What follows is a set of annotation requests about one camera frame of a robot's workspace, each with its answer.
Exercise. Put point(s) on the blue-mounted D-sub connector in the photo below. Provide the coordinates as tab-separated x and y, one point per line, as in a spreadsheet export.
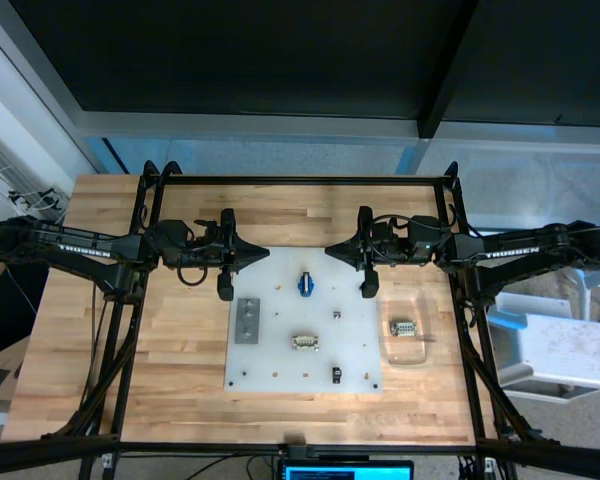
306	285

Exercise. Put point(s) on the grey metal bar block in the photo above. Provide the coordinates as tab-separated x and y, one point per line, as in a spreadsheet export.
247	322

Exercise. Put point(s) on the small black connector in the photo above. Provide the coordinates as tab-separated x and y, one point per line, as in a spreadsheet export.
336	375

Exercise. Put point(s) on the grey HAN10E hub socket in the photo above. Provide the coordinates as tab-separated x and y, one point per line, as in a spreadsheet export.
306	343

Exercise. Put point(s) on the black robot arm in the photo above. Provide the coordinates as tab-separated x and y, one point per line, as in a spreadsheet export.
80	245
505	252

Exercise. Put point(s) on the clear plastic tub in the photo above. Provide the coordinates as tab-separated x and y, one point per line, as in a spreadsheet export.
405	356

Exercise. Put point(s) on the grey white step stool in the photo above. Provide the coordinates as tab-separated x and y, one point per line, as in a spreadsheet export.
565	350

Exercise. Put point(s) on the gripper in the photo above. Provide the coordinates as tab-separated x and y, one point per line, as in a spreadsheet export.
228	250
367	250

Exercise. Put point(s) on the pale blue metal stand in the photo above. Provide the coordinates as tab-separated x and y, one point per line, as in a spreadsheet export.
577	280

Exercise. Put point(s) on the grey HAN10E connector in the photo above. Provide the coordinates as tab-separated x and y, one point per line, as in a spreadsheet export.
402	328

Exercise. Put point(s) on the laptop screen blue edge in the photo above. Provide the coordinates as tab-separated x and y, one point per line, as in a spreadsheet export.
345	471

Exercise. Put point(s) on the white plastic board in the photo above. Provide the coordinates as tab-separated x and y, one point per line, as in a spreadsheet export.
280	360

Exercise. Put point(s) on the black camera bracket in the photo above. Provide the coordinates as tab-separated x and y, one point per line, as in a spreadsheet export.
296	450

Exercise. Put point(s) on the black aluminium frame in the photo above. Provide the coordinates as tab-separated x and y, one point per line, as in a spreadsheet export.
472	350

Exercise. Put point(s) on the white corner bracket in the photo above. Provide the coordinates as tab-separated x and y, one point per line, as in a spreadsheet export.
107	460
490	465

